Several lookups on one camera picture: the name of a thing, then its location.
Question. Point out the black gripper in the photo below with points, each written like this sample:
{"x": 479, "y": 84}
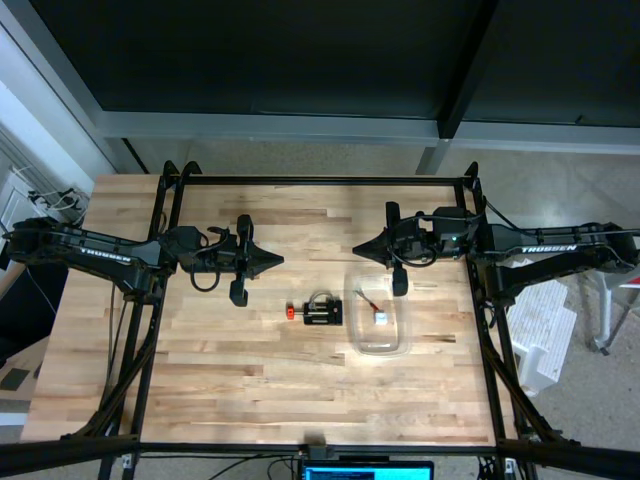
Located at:
{"x": 407, "y": 242}
{"x": 243, "y": 260}

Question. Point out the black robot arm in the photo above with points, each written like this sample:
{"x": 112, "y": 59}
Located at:
{"x": 100, "y": 250}
{"x": 550, "y": 250}

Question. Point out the clear plastic container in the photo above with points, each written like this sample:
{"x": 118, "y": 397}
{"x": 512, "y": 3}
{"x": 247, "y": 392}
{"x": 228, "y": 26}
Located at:
{"x": 400, "y": 341}

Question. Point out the small white block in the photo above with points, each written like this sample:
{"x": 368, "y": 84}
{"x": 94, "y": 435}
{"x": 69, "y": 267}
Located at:
{"x": 382, "y": 318}

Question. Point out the black vise with red knob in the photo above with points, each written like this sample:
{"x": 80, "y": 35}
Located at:
{"x": 325, "y": 317}

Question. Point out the white foam block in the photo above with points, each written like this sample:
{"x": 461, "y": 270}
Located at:
{"x": 540, "y": 340}

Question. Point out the laptop with blue screen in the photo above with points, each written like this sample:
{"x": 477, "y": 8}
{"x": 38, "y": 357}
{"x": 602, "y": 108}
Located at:
{"x": 365, "y": 472}

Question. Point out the grey metal stand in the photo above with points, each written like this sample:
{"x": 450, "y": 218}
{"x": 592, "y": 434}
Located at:
{"x": 606, "y": 310}

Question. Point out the black chair seat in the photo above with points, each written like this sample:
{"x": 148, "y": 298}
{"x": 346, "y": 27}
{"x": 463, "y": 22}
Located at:
{"x": 25, "y": 310}

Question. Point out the brown cardboard box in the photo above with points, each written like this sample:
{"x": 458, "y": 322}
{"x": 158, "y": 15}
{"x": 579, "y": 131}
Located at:
{"x": 27, "y": 360}

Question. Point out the red object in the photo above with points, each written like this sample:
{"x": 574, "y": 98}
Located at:
{"x": 632, "y": 284}

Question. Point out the black curved frame bracket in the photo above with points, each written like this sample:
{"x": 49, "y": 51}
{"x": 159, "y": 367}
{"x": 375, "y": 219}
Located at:
{"x": 190, "y": 163}
{"x": 472, "y": 165}
{"x": 169, "y": 164}

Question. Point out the grey partition frame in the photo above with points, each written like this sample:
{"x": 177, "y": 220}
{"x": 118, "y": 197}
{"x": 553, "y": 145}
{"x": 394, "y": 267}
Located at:
{"x": 250, "y": 125}

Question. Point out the small black table camera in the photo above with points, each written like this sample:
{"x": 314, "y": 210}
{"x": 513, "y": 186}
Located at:
{"x": 316, "y": 449}

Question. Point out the black metal frame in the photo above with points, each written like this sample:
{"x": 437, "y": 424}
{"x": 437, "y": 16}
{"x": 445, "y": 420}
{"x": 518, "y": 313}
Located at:
{"x": 75, "y": 446}

